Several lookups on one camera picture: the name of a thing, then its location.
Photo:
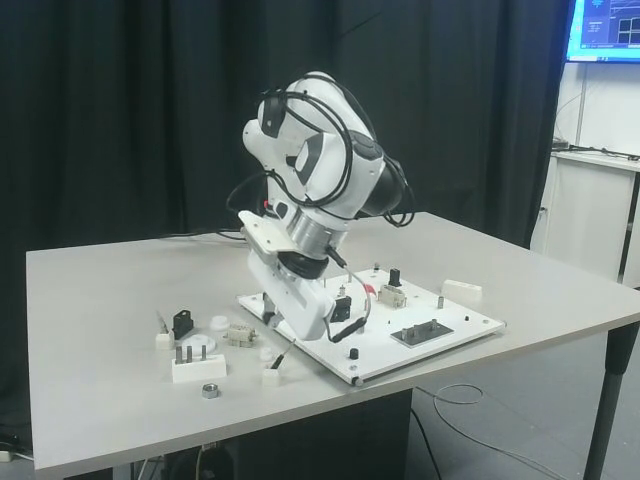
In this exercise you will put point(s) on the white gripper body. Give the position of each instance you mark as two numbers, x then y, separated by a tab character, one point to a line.
300	305

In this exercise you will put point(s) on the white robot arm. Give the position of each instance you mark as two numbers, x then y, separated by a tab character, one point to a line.
325	165

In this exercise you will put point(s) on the small white USB holder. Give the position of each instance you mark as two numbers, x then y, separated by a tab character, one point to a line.
272	378

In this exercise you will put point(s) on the beige waterproof plug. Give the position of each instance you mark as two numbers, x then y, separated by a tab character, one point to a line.
235	334

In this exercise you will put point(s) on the white medium gear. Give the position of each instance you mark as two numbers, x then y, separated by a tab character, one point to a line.
218	322

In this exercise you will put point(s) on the white large gear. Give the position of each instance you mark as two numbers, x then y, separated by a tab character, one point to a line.
198	344

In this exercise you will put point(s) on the black D-SUB plug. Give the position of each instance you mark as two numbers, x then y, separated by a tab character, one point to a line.
181	322

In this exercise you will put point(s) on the white peg holder block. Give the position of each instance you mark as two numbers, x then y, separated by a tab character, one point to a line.
199	370

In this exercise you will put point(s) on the metal hex nut bolt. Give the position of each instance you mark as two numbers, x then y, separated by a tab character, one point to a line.
211	391

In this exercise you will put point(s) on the black plug on board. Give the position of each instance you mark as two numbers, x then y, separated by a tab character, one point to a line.
395	276

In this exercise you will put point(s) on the metal square peg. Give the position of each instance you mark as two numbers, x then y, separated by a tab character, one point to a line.
179	354

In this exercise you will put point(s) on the small white holder with pin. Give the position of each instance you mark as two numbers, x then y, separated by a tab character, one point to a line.
162	340

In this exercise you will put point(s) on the white task board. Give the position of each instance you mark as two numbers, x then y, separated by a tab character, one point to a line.
415	310

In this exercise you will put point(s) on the white wedge holder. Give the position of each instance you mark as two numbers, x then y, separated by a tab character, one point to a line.
461	289

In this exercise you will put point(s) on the black curtain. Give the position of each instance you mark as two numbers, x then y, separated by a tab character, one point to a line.
100	100

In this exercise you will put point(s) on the white cabinet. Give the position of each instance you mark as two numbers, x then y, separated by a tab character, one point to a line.
585	210

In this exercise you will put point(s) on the grey table leg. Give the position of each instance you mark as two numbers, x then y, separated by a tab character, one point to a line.
607	400

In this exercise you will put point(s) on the blue screen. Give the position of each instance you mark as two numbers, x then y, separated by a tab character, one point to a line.
605	30

